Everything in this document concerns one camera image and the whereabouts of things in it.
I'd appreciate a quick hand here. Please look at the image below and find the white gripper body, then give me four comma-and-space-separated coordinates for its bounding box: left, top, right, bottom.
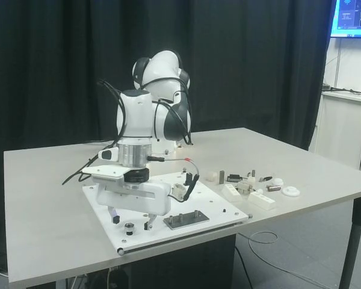
96, 179, 173, 217

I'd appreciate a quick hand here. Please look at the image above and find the metal hex bolt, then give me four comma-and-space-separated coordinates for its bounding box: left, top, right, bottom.
123, 222, 137, 238

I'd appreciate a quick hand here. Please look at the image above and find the flat white mounting plate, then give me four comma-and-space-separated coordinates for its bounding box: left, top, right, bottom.
81, 164, 134, 182

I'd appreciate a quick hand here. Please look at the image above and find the white task board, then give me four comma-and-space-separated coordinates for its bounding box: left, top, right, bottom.
81, 170, 253, 256

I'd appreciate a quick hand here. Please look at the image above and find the white box with dark window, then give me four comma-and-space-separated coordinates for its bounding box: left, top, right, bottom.
97, 146, 120, 161

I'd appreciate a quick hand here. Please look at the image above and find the black box under table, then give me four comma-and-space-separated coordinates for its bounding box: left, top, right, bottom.
120, 233, 238, 289

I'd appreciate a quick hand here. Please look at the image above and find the white two-hole holder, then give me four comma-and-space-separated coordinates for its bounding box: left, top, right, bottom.
221, 183, 242, 202

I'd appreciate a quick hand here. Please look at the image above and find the beige waterproof plug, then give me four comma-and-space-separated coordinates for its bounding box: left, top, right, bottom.
236, 180, 255, 197

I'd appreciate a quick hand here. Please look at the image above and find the long white holder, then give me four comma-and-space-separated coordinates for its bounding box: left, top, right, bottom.
248, 192, 276, 211

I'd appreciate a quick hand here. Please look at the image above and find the white large gear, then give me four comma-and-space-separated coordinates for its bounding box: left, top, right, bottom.
282, 186, 302, 198

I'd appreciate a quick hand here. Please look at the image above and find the black curtain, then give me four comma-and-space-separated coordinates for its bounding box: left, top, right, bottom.
0, 0, 332, 157

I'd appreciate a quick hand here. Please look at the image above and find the black table leg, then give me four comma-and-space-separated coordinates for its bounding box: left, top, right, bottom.
338, 197, 361, 289

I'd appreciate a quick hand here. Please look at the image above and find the white cabinet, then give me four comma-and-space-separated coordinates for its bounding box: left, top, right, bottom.
308, 89, 361, 175

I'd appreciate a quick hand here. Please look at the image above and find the blue screen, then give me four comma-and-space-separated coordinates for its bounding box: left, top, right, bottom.
330, 0, 361, 39

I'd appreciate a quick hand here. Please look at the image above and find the silver flange ring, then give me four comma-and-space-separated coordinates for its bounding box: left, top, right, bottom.
117, 143, 148, 168

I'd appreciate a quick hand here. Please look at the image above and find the thin black rod on wire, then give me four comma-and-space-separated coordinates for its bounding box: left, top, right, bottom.
147, 155, 200, 202

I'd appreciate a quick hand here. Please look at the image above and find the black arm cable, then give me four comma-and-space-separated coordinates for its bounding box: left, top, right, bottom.
152, 76, 195, 147
61, 78, 130, 186

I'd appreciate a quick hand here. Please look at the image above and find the black floor cable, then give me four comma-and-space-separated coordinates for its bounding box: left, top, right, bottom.
234, 246, 251, 289

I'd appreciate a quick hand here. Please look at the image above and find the grey floor cable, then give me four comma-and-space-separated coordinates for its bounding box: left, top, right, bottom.
248, 231, 344, 289

